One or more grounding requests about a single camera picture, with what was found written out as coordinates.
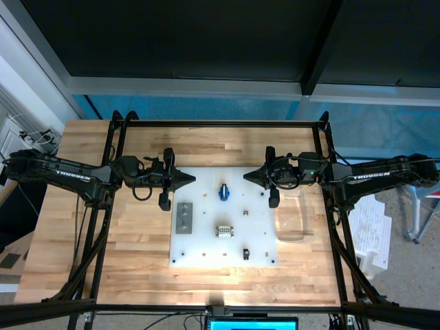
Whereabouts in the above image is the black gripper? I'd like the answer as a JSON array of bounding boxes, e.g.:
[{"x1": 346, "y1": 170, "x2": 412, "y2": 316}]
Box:
[
  {"x1": 243, "y1": 146, "x2": 300, "y2": 209},
  {"x1": 146, "y1": 147, "x2": 197, "y2": 211}
]

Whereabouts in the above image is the grey metal plate with posts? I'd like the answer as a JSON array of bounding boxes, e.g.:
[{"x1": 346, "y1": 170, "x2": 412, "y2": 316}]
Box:
[{"x1": 175, "y1": 201, "x2": 195, "y2": 235}]

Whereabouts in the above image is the blue clamp with silver bar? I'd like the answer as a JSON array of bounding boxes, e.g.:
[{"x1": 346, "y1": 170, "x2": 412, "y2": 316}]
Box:
[{"x1": 217, "y1": 183, "x2": 232, "y2": 203}]

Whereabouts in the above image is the white task board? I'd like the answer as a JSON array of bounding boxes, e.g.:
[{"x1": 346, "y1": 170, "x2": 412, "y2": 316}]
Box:
[{"x1": 168, "y1": 166, "x2": 278, "y2": 268}]

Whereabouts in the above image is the clear plastic tub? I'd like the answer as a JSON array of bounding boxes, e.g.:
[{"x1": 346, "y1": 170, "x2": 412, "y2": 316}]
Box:
[{"x1": 274, "y1": 190, "x2": 316, "y2": 245}]

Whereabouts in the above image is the white foam block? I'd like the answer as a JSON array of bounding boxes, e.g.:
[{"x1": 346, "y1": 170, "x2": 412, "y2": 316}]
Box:
[{"x1": 346, "y1": 198, "x2": 394, "y2": 281}]

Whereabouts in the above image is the laptop screen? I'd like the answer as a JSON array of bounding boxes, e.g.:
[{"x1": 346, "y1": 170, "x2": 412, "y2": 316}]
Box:
[{"x1": 205, "y1": 316, "x2": 299, "y2": 330}]

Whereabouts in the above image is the grey metal stand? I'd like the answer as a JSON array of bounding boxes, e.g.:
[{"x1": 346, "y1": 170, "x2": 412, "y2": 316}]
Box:
[{"x1": 400, "y1": 187, "x2": 440, "y2": 245}]

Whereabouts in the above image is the brown cardboard box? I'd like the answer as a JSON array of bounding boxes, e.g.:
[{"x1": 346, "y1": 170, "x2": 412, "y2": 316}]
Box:
[{"x1": 0, "y1": 230, "x2": 35, "y2": 276}]

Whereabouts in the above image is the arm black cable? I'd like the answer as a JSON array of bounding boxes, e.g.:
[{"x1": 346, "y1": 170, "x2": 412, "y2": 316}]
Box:
[
  {"x1": 269, "y1": 155, "x2": 307, "y2": 190},
  {"x1": 131, "y1": 184, "x2": 154, "y2": 201}
]

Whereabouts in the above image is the black aluminium frame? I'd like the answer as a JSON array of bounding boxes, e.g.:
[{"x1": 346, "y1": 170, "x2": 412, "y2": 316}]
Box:
[{"x1": 0, "y1": 109, "x2": 440, "y2": 330}]

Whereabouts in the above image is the small black camera box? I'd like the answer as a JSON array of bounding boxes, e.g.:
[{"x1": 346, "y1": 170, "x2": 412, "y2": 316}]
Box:
[{"x1": 208, "y1": 302, "x2": 230, "y2": 316}]

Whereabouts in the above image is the white cable bundle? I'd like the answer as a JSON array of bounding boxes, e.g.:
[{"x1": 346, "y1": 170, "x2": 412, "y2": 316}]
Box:
[{"x1": 19, "y1": 129, "x2": 58, "y2": 146}]

